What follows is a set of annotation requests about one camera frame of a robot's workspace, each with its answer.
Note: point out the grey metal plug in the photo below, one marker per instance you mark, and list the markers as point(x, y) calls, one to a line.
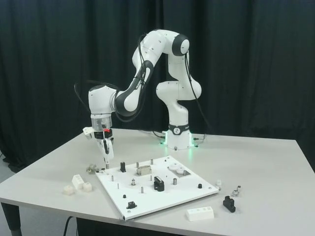
point(91, 168)

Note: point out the black D-SUB plug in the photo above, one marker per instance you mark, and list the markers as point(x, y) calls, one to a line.
point(159, 184)

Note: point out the small white holder block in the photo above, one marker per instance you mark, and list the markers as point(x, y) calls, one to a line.
point(87, 187)
point(68, 191)

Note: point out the thin black rod red tag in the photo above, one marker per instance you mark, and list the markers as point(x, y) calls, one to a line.
point(105, 145)

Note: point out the thick metal round peg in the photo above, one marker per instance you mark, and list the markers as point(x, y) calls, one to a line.
point(174, 181)

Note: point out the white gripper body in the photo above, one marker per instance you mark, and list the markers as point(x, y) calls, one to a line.
point(109, 148)

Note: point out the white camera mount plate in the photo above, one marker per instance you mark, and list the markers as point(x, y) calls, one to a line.
point(88, 130)

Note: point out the white task board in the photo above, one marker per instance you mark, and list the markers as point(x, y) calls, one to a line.
point(147, 196)

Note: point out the white small gear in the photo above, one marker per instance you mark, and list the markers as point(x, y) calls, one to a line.
point(218, 183)

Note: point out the long white peg holder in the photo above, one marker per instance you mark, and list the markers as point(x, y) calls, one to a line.
point(199, 213)

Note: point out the black stepped plug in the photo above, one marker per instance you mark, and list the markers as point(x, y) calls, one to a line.
point(229, 203)

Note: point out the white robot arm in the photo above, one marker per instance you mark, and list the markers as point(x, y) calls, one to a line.
point(174, 98)

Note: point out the black curtain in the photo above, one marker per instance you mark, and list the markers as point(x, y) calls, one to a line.
point(49, 61)

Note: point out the tall white peg holder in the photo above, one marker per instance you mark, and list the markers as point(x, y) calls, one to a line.
point(78, 181)

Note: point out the white large gear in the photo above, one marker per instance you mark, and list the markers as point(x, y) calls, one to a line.
point(179, 170)

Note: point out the metal BNC plug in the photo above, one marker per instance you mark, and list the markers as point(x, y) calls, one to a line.
point(133, 182)

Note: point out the small black upright plug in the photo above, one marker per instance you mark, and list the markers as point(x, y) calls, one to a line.
point(123, 166)

